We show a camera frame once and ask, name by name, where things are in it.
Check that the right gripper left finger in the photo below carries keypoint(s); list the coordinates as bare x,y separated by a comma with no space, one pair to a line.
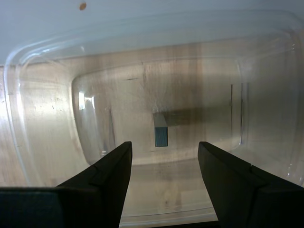
95,194

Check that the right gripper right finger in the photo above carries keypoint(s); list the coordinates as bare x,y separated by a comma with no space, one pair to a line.
237,194

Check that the clear plastic tub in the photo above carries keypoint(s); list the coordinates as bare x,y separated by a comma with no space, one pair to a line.
47,107

